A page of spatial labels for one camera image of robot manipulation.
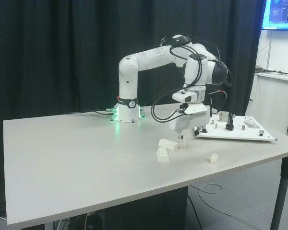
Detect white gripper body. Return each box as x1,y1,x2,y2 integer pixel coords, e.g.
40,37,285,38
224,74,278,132
169,111,211,134

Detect small white holder with peg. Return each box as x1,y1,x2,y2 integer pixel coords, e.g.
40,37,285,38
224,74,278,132
178,135,187,150

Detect long white holder block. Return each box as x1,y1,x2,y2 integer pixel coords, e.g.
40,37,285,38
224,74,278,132
158,138,180,151

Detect white holder blocks on board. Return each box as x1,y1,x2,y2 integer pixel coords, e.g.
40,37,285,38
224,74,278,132
218,111,230,123

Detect white house-shaped holder block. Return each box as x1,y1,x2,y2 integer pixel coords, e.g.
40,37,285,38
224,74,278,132
156,147,171,163

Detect white task board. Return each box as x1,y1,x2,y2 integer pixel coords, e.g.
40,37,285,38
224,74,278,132
196,114,278,144

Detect white gears on board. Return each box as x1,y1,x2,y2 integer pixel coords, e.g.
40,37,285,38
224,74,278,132
244,119,259,129

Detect white cabinet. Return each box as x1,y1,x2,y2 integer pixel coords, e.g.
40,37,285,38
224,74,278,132
244,71,288,139

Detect dark grey table leg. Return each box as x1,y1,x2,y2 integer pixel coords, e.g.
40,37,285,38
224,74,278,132
269,155,288,230

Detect blue screen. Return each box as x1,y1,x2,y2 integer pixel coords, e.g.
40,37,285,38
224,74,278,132
261,0,288,31

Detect black curtain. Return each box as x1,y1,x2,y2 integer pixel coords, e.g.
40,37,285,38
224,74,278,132
0,0,267,230

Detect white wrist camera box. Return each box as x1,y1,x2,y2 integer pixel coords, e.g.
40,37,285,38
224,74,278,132
172,89,198,104

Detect black looped gripper cable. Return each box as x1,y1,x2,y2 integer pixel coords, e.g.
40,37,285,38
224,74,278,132
150,95,183,124

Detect grey floor cable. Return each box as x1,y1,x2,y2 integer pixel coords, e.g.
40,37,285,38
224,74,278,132
197,183,275,230

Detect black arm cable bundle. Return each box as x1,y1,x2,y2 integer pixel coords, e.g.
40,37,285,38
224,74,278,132
160,34,232,87

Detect black base cables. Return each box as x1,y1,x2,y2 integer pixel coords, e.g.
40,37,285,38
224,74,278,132
71,108,119,116

